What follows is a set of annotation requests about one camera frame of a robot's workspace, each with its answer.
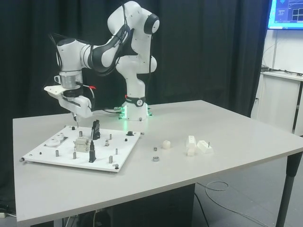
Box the black curtain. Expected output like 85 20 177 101
0 0 273 152

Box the black USB plug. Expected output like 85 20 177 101
88 140 97 164

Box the flat white mount plate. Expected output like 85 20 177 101
43 85 66 97

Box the grey table leg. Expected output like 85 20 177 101
276 151 303 227

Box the white task board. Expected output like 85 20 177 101
19 124 145 172

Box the white large gear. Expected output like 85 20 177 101
45 139 61 148

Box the white cabinet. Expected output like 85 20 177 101
250 70 303 137

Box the blue screen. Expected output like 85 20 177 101
267 0 303 30

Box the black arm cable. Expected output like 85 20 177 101
116 0 134 48

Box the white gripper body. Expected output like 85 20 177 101
58 94 93 119

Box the black D-SUB plug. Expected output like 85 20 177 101
92 120 101 140

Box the tall white peg holder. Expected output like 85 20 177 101
186 135 197 149

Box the grey floor cable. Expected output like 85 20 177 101
196 180 279 227

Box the wide white peg holder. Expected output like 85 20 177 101
196 140 214 155

